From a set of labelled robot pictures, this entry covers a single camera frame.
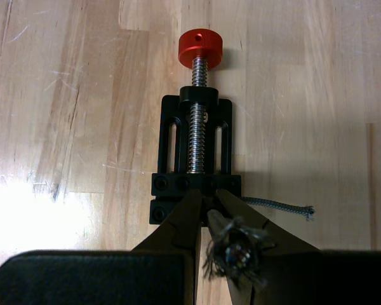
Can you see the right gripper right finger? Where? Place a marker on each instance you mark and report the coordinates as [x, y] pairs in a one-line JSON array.
[[320, 279]]

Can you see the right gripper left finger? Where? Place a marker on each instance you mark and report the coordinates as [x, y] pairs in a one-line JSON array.
[[114, 279]]

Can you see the black vise with red knob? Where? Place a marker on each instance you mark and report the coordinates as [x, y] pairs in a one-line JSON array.
[[165, 184]]

